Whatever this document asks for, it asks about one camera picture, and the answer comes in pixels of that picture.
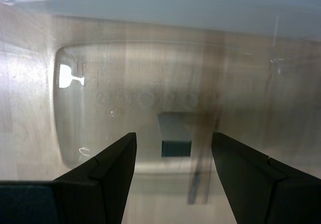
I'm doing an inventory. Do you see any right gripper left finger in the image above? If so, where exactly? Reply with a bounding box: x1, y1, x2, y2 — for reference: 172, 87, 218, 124
0, 133, 137, 224

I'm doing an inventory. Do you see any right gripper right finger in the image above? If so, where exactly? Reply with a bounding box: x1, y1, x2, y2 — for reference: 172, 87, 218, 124
212, 133, 321, 224

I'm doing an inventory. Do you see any short grey bar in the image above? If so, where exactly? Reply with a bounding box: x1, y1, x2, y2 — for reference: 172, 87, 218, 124
157, 111, 199, 158

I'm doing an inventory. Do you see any clear plastic tub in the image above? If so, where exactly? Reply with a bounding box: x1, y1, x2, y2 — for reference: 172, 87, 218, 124
0, 0, 321, 224

